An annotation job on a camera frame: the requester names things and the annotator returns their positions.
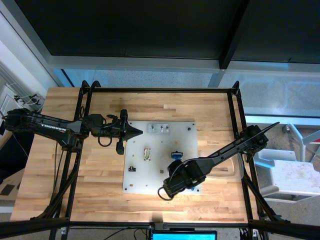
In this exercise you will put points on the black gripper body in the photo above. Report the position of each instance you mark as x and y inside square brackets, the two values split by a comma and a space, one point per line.
[117, 128]
[178, 182]

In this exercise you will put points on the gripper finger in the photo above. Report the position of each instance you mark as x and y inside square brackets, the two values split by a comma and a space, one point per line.
[130, 128]
[130, 135]

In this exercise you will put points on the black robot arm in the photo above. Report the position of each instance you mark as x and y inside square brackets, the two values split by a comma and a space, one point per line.
[225, 151]
[50, 126]

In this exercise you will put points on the beige rectangular connector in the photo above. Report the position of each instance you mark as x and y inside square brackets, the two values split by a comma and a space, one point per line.
[147, 154]

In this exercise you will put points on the large blue connector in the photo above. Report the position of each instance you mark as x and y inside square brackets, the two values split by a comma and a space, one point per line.
[176, 155]

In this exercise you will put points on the white board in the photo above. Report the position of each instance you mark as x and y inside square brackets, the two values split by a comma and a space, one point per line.
[150, 180]

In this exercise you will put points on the small black connector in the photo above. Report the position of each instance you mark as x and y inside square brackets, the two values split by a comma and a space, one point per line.
[132, 169]

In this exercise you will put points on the clear plastic tub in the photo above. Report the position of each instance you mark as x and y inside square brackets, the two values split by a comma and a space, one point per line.
[225, 173]

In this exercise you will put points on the blue screen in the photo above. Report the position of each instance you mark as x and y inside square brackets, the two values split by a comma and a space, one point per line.
[182, 236]

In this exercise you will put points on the white plastic stool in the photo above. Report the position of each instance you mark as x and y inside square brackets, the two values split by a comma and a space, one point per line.
[295, 175]

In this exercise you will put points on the cardboard box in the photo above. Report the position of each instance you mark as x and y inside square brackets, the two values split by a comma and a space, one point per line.
[10, 183]

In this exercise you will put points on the black metal frame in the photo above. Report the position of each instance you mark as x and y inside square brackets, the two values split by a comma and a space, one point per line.
[150, 90]

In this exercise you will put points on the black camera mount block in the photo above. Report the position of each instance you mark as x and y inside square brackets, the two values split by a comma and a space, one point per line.
[160, 226]

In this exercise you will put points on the white folding chair frame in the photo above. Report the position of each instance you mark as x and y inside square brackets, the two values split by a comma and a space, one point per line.
[303, 142]

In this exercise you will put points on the black slanted post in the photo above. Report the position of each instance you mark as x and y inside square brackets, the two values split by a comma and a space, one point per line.
[233, 32]

